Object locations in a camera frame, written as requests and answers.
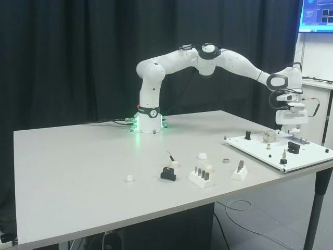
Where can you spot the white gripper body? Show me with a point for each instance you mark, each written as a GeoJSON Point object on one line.
{"type": "Point", "coordinates": [291, 118]}

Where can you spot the white large gear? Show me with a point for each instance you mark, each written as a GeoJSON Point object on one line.
{"type": "Point", "coordinates": [294, 130]}

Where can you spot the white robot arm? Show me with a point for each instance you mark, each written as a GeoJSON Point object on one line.
{"type": "Point", "coordinates": [151, 104]}

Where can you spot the white medium gear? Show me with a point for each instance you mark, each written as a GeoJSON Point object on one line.
{"type": "Point", "coordinates": [201, 156]}

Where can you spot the white small gear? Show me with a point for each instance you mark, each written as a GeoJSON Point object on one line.
{"type": "Point", "coordinates": [128, 179]}

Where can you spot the metal waterproof plug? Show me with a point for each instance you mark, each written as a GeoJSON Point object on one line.
{"type": "Point", "coordinates": [283, 155]}

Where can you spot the white cabinet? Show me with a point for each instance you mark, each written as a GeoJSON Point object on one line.
{"type": "Point", "coordinates": [325, 125]}

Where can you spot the white task board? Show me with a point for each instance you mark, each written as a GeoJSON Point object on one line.
{"type": "Point", "coordinates": [260, 153]}

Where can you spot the large metal square peg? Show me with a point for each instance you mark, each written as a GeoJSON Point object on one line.
{"type": "Point", "coordinates": [242, 166]}

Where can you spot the white square peg holder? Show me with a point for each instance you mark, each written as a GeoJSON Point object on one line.
{"type": "Point", "coordinates": [238, 175]}

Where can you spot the metal bolt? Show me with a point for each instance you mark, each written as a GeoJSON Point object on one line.
{"type": "Point", "coordinates": [225, 160]}

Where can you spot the black table leg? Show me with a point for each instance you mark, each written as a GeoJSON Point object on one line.
{"type": "Point", "coordinates": [316, 208]}

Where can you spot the cream cube holder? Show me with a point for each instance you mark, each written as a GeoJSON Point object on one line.
{"type": "Point", "coordinates": [208, 168]}

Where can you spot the large metal round peg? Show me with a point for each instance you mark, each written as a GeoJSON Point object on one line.
{"type": "Point", "coordinates": [207, 176]}

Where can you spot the medium metal round peg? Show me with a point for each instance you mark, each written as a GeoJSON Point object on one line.
{"type": "Point", "coordinates": [203, 174]}

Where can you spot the white round peg holder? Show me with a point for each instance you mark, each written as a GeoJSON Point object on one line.
{"type": "Point", "coordinates": [200, 182]}

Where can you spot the blue screen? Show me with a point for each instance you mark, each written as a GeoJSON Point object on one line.
{"type": "Point", "coordinates": [316, 15]}

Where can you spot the small white plug holder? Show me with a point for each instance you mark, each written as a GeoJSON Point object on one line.
{"type": "Point", "coordinates": [174, 164]}

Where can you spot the black D-SUB plug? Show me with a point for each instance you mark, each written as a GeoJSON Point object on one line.
{"type": "Point", "coordinates": [169, 174]}

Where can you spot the black curtain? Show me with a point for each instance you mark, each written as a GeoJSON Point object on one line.
{"type": "Point", "coordinates": [78, 52]}

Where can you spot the white power strip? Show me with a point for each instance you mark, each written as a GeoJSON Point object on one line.
{"type": "Point", "coordinates": [5, 240]}

